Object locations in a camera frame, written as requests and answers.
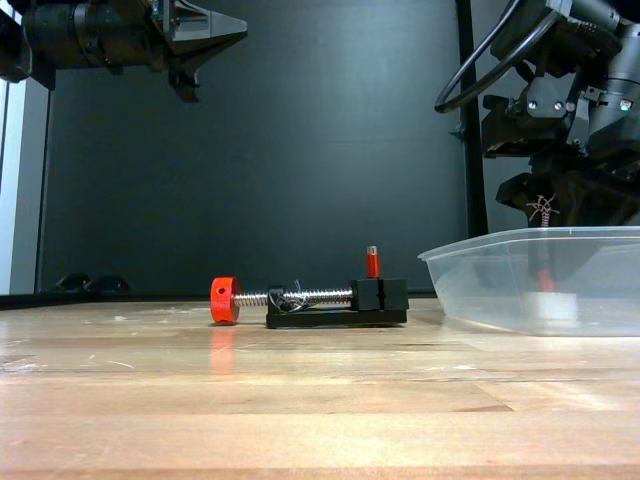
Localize black vise with red knob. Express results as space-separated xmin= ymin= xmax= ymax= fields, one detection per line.
xmin=208 ymin=275 xmax=410 ymax=330

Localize red RCA plug with wire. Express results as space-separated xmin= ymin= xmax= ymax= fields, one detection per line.
xmin=527 ymin=193 xmax=559 ymax=294

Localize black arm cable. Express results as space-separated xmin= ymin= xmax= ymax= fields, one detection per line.
xmin=433 ymin=0 xmax=561 ymax=114

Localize clear plastic tub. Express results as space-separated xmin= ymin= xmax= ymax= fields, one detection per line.
xmin=416 ymin=225 xmax=640 ymax=338

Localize black curved frame bracket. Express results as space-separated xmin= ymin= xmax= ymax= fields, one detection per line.
xmin=54 ymin=272 xmax=92 ymax=294
xmin=87 ymin=273 xmax=131 ymax=294

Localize thin silver wire tangle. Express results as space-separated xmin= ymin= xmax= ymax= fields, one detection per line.
xmin=268 ymin=278 xmax=310 ymax=315

